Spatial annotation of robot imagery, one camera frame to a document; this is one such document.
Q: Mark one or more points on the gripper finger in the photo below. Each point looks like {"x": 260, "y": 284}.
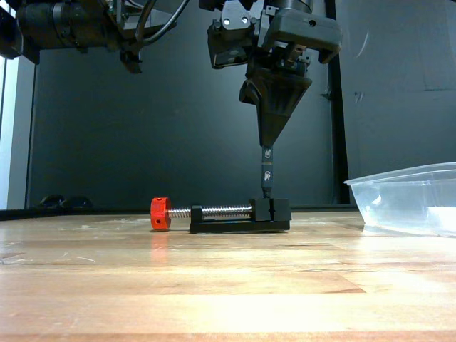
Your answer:
{"x": 254, "y": 89}
{"x": 128, "y": 21}
{"x": 132, "y": 57}
{"x": 281, "y": 99}

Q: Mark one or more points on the black USB-C socket adapter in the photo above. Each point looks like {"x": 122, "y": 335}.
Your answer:
{"x": 267, "y": 180}

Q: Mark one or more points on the black vise with red knob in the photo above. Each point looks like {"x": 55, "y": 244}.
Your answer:
{"x": 270, "y": 213}

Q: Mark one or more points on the clear plastic tub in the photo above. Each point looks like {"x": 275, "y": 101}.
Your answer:
{"x": 392, "y": 210}

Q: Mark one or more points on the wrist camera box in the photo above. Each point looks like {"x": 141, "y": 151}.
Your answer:
{"x": 231, "y": 35}

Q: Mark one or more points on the black upright post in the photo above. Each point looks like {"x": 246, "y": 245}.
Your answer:
{"x": 338, "y": 142}

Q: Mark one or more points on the black table frame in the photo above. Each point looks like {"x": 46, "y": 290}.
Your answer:
{"x": 107, "y": 212}

